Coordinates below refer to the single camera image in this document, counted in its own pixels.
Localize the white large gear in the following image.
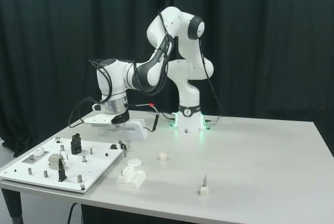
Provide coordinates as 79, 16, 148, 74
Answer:
127, 158, 143, 168

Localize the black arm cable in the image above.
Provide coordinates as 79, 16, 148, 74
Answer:
88, 9, 173, 104

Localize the black D-SUB plug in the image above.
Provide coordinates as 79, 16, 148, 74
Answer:
70, 134, 82, 155

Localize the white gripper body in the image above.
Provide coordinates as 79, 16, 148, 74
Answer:
95, 119, 147, 142

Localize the thin black rod on wire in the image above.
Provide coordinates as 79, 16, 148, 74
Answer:
129, 101, 160, 133

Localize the black curtain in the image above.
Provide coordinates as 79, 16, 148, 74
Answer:
0, 0, 334, 158

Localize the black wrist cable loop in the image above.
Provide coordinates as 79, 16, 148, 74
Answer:
68, 98, 105, 128

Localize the white plug holder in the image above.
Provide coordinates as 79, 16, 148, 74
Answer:
125, 169, 147, 188

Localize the white task board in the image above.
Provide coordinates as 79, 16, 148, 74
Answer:
0, 136, 127, 194

